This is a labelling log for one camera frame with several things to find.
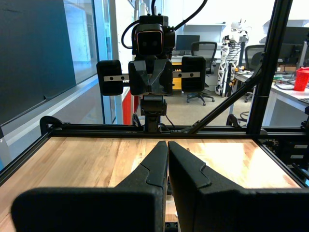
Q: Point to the yellow cabinet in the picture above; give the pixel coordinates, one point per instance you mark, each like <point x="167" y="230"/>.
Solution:
<point x="177" y="83"/>

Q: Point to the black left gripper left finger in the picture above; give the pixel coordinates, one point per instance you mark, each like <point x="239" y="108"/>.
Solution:
<point x="96" y="207"/>

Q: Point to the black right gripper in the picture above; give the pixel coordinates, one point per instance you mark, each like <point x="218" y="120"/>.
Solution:
<point x="109" y="70"/>

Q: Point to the black aluminium frame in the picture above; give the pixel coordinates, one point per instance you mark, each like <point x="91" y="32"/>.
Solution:
<point x="96" y="132"/>

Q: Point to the black computer monitor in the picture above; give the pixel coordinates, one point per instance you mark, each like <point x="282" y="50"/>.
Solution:
<point x="187" y="43"/>

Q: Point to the large dark computer monitor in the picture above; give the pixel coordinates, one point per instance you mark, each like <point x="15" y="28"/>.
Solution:
<point x="293" y="48"/>

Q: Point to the red plastic cup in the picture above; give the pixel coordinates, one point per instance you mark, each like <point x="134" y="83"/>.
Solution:
<point x="301" y="79"/>

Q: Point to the metal stand with red panel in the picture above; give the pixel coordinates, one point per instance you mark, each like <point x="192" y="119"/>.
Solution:
<point x="128" y="108"/>

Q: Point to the white desk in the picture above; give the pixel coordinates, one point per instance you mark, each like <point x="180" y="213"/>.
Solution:
<point x="285" y="93"/>

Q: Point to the black mesh office chair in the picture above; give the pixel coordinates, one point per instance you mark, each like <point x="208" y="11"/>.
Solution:
<point x="253" y="55"/>
<point x="212" y="58"/>

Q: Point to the white humanoid robot figure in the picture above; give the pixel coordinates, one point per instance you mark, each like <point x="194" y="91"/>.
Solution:
<point x="223" y="70"/>

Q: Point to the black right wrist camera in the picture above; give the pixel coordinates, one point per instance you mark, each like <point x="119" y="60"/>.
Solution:
<point x="149" y="39"/>

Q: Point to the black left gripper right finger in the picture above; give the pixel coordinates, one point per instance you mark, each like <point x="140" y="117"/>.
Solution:
<point x="241" y="210"/>

